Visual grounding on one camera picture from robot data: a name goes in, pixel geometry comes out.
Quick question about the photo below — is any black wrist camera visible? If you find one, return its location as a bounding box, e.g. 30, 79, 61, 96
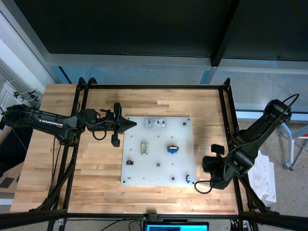
211, 143, 226, 155

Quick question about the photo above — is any white taskboard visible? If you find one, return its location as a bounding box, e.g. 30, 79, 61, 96
119, 115, 198, 187

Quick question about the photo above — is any black table-level camera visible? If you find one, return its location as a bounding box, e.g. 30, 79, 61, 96
146, 208, 158, 221

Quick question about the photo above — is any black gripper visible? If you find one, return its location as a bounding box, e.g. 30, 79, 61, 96
202, 154, 233, 190
96, 103, 138, 148

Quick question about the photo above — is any silver mounting block with posts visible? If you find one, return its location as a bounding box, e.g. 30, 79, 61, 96
143, 117, 167, 130

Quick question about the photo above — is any grey metal chair frame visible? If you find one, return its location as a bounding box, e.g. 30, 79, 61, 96
279, 122, 308, 172

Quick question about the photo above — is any black vertical wall post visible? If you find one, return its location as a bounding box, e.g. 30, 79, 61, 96
210, 0, 241, 67

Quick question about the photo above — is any white foam packing block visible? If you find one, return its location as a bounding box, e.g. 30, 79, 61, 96
243, 147, 277, 205

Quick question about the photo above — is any laptop screen with blue edge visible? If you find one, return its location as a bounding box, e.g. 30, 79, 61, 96
143, 221, 209, 231

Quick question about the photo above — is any clear plastic tub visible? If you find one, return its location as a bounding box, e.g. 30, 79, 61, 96
196, 143, 221, 187

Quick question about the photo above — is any brown cardboard box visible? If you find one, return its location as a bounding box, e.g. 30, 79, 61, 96
0, 161, 25, 205

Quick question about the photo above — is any black aluminium frame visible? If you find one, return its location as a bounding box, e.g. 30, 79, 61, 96
0, 77, 308, 231

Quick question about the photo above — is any black white cable bundle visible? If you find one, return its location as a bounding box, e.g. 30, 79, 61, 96
13, 90, 44, 102

